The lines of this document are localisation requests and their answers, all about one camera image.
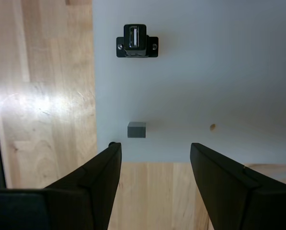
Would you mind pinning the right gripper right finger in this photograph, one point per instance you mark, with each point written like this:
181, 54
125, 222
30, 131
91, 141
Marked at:
241, 206

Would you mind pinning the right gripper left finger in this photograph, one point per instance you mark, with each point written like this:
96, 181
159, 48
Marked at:
73, 206

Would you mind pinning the short gray square bar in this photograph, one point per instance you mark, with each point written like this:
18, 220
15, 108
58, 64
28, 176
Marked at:
136, 131

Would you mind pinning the white taskboard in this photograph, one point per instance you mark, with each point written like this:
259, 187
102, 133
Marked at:
205, 72

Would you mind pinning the black USB socket mount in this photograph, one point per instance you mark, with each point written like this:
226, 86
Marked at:
137, 40

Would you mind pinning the black board screw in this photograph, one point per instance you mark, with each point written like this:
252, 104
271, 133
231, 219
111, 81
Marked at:
112, 144

